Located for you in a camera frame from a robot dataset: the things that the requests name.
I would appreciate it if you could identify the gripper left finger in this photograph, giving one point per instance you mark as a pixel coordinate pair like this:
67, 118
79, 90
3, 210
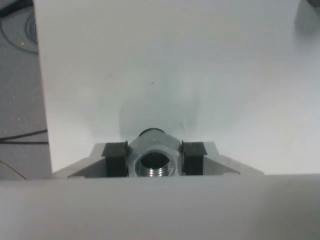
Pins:
116, 160

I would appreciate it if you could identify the white task board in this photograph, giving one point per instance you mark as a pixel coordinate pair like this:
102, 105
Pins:
175, 62

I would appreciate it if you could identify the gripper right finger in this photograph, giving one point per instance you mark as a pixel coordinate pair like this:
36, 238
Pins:
193, 160

